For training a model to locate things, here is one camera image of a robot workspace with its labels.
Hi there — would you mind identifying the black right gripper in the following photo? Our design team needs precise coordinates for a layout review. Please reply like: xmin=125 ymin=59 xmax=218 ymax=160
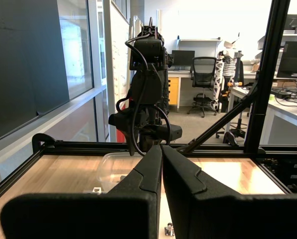
xmin=108 ymin=109 xmax=183 ymax=151

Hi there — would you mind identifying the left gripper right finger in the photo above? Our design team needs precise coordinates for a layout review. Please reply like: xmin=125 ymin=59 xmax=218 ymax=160
xmin=162 ymin=145 xmax=297 ymax=239

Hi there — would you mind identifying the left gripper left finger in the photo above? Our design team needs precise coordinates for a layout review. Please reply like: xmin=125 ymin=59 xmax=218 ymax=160
xmin=0 ymin=146 xmax=163 ymax=239

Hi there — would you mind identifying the clear plastic container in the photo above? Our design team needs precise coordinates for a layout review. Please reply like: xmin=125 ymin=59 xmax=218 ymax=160
xmin=96 ymin=152 xmax=149 ymax=194

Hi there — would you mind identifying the yellow drawer cabinet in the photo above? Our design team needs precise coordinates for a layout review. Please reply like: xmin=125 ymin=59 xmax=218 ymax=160
xmin=168 ymin=77 xmax=180 ymax=106

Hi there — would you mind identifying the white office desk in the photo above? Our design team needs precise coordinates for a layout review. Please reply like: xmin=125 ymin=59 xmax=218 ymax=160
xmin=167 ymin=38 xmax=225 ymax=110

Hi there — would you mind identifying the white whiteboard partition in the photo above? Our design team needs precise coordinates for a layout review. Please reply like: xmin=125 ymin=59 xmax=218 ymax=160
xmin=109 ymin=0 xmax=131 ymax=143

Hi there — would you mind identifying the black office chair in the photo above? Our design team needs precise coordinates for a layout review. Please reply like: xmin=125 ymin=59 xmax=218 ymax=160
xmin=187 ymin=56 xmax=220 ymax=118

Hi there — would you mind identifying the white lattice legged robot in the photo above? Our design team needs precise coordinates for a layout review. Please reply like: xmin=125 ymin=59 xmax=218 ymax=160
xmin=211 ymin=48 xmax=245 ymax=114

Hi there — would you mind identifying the white work table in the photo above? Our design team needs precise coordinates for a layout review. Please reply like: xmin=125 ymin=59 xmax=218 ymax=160
xmin=224 ymin=83 xmax=297 ymax=145

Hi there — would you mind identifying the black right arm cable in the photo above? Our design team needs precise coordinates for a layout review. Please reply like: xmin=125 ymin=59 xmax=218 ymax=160
xmin=115 ymin=37 xmax=173 ymax=156

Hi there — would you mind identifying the black aluminium frame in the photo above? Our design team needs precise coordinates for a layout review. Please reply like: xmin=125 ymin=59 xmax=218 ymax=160
xmin=0 ymin=0 xmax=297 ymax=200

